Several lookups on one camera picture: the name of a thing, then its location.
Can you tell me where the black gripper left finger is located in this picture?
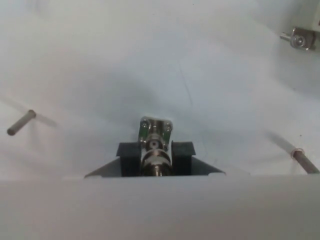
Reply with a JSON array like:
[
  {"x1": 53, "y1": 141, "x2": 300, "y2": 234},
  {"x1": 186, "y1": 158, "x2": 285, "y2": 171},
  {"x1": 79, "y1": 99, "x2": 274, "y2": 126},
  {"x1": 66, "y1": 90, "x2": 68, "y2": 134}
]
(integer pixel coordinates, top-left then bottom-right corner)
[{"x1": 84, "y1": 141, "x2": 144, "y2": 179}]

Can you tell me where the metal round peg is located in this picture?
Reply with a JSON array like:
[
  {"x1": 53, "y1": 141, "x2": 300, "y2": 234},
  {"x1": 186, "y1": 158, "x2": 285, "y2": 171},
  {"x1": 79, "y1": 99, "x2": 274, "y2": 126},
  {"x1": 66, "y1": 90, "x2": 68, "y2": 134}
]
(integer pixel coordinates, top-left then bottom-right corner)
[
  {"x1": 6, "y1": 109, "x2": 37, "y2": 136},
  {"x1": 290, "y1": 148, "x2": 320, "y2": 175}
]

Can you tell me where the metal BNC plug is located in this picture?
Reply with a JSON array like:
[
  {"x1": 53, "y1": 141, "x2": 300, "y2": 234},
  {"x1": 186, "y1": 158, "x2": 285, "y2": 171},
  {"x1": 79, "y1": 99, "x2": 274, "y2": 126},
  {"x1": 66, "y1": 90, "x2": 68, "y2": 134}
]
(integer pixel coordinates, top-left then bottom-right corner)
[{"x1": 140, "y1": 148, "x2": 173, "y2": 177}]

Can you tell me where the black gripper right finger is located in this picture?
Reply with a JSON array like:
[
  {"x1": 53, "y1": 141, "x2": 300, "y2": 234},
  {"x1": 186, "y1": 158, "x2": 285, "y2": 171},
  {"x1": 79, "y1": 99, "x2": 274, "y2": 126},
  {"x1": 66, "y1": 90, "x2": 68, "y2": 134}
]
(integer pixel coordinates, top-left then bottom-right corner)
[{"x1": 171, "y1": 141, "x2": 226, "y2": 177}]

